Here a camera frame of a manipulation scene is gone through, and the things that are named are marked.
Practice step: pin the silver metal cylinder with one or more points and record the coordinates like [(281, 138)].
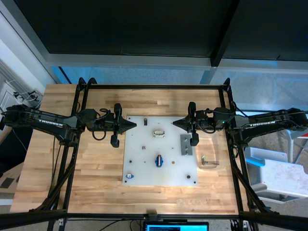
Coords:
[(204, 161)]

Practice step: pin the blue round mount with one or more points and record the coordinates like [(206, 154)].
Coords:
[(155, 163)]

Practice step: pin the grey peg holder plate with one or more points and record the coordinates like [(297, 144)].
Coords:
[(184, 148)]

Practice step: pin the laptop screen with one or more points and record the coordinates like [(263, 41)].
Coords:
[(175, 227)]

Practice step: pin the blue square mount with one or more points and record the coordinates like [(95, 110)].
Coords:
[(126, 176)]

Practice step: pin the beige connector housing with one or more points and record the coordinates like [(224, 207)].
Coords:
[(159, 134)]

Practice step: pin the white step stool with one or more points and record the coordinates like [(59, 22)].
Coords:
[(284, 175)]

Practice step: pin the black socket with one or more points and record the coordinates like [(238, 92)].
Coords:
[(145, 122)]

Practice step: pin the clear plastic tub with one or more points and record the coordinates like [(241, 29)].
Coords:
[(211, 151)]

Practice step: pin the black camera on frame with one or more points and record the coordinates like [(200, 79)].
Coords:
[(152, 217)]

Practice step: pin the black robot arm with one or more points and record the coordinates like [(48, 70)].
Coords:
[(50, 122), (261, 125)]

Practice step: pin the brown cardboard box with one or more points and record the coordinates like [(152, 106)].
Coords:
[(14, 170)]

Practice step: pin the grey folding ladder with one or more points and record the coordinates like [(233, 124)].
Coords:
[(290, 149)]

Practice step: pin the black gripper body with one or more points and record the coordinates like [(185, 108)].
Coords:
[(193, 122), (117, 125)]

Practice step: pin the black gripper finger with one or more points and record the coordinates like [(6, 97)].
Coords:
[(183, 121), (128, 122), (183, 126), (128, 126)]

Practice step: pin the black table frame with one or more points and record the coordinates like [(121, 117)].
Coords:
[(154, 86)]

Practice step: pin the white taskboard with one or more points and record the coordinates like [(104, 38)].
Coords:
[(149, 173)]

